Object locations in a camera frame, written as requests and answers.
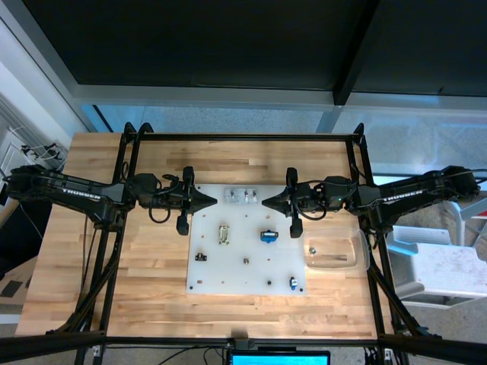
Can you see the white plastic stool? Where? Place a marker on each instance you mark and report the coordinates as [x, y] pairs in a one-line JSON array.
[[437, 266]]

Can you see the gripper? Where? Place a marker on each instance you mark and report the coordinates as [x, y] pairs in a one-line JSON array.
[[304, 199], [179, 197]]

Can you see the white plastic board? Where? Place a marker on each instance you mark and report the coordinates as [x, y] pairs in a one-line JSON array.
[[236, 273]]

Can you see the black table-level camera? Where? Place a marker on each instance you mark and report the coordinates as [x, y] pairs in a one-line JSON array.
[[241, 344]]

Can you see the small blue connector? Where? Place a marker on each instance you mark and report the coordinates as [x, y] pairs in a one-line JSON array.
[[293, 283]]

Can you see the black Trossen arm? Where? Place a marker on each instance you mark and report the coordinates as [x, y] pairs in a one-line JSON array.
[[81, 194], [403, 197]]

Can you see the black aluminium frame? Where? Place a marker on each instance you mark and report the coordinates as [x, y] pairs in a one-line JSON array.
[[243, 137]]

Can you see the grey connector housing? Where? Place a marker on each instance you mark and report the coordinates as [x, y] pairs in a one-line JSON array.
[[224, 234]]

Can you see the grey metal chair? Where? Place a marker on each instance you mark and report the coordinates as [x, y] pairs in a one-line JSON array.
[[458, 220]]

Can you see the blue and black D-sub connector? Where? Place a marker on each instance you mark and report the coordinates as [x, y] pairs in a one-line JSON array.
[[269, 237]]

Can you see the blue laptop screen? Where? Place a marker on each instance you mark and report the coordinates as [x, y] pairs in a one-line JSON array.
[[277, 359]]

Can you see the clear acrylic block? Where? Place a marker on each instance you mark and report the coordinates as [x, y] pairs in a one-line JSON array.
[[239, 199]]

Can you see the black wall pillar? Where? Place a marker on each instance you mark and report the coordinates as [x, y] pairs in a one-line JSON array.
[[357, 49]]

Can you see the clear plastic tub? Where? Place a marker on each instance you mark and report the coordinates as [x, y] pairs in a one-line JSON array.
[[335, 262]]

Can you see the black clamp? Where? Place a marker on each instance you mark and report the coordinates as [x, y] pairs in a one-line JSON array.
[[201, 256]]

